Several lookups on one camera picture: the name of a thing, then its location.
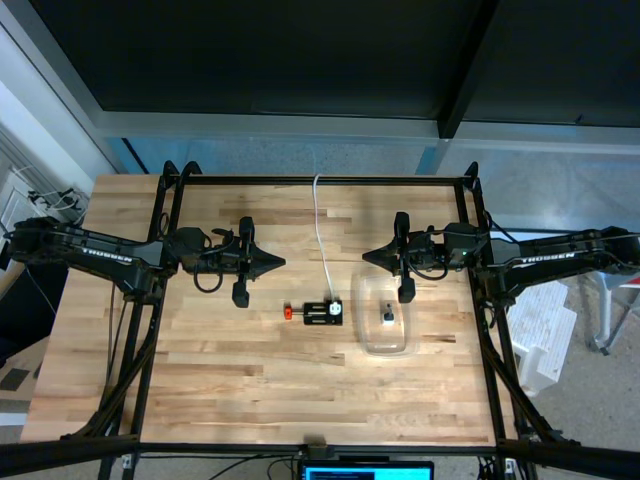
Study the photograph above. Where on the black metal frame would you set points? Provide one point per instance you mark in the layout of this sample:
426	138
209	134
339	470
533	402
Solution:
225	444

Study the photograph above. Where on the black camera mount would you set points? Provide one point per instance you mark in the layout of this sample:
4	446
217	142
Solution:
316	447

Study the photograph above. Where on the blue laptop screen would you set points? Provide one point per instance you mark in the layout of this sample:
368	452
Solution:
365	472

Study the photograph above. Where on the black pillar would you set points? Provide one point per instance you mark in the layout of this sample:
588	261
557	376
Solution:
465	75

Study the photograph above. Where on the grey metal stand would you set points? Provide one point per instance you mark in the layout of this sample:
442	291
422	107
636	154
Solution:
605	300

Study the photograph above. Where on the white receptacle socket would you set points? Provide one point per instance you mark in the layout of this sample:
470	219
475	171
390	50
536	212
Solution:
334	308

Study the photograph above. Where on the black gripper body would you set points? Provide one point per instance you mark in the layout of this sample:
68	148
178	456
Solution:
227	260
422	255

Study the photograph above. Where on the white stepped foam block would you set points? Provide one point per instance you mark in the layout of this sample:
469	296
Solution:
540	325

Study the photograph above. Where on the cardboard box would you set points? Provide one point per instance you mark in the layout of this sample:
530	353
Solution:
30	360

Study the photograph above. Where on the black clamp with orange knob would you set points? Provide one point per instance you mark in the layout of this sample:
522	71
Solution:
315	314

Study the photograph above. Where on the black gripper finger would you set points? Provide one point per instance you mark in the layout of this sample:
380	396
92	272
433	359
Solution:
386	263
262	256
262	266
386	252

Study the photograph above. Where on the clear plastic tub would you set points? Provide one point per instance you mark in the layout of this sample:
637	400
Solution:
370	345

